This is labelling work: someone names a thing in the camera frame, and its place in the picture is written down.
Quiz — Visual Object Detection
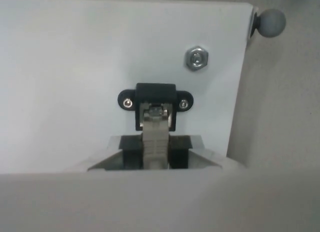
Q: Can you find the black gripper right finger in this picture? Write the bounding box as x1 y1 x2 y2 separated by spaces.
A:
167 134 223 171

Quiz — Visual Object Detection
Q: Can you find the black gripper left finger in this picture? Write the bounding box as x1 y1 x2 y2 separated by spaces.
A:
87 135 144 172

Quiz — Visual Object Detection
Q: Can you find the grey Ethernet plug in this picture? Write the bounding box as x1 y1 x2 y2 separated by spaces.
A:
139 103 173 171

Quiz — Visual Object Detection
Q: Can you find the white task board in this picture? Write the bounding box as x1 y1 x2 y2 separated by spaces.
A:
0 0 260 175

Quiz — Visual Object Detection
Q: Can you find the grey marker ball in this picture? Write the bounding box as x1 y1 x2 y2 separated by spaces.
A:
251 8 287 39

